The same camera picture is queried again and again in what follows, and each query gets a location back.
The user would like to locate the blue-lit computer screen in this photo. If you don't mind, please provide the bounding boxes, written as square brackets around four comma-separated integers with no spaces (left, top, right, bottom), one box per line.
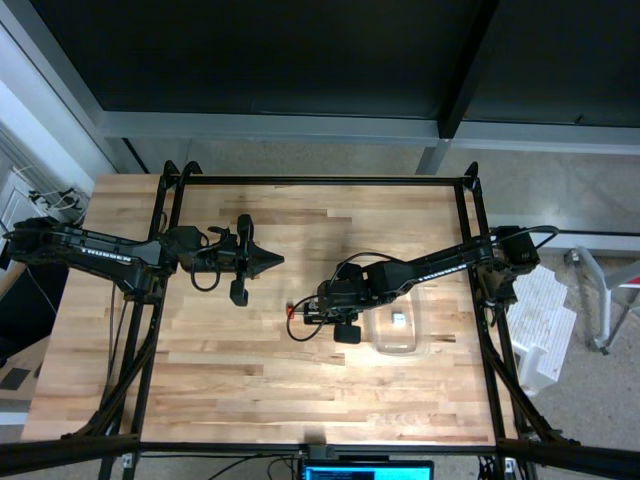
[299,459,435,480]

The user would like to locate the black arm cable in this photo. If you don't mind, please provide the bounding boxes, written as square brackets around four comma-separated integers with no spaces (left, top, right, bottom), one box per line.
[332,251,392,282]
[499,224,561,252]

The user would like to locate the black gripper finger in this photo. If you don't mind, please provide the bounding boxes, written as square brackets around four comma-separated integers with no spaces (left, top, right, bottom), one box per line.
[249,259,285,280]
[249,238,285,261]

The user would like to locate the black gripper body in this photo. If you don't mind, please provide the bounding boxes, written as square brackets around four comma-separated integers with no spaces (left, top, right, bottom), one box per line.
[314,278,363,346]
[189,213,254,308]

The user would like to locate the black metal table frame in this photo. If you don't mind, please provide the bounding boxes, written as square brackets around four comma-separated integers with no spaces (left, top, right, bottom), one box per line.
[0,159,640,480]

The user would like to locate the white plastic step stool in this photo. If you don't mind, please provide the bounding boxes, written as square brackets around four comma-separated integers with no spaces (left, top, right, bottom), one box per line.
[504,267,577,399]

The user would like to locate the brown cardboard box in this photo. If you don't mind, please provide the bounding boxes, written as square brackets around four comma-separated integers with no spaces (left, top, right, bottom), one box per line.
[0,334,51,426]

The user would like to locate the black clamp with red knob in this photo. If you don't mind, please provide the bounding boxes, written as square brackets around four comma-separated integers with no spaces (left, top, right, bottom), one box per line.
[287,301,326,324]

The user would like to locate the tangled black white cables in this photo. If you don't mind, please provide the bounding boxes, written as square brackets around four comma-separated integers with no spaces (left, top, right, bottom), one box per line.
[27,187,87,221]

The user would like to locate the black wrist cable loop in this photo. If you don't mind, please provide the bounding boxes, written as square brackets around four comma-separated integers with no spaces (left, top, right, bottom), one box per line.
[286,296,334,343]
[188,249,222,293]

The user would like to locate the clear plastic tub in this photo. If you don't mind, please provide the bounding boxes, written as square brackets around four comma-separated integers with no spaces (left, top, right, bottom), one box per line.
[366,287,430,359]

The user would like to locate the grey rolling chair base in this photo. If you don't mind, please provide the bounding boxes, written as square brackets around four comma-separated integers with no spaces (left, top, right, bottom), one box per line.
[564,244,640,356]

